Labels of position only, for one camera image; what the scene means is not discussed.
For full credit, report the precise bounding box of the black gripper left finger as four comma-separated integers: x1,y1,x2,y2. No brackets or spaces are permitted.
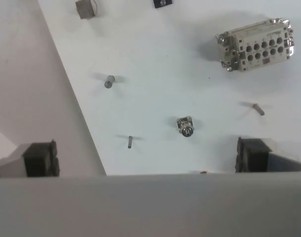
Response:
0,139,60,178

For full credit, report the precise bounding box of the white task board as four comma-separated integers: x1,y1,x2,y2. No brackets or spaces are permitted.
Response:
38,0,301,176

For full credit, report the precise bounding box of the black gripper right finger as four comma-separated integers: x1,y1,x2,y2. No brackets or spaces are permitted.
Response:
235,136,301,174

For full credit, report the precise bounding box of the metal square peg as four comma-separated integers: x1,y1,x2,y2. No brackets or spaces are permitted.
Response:
75,0,96,20

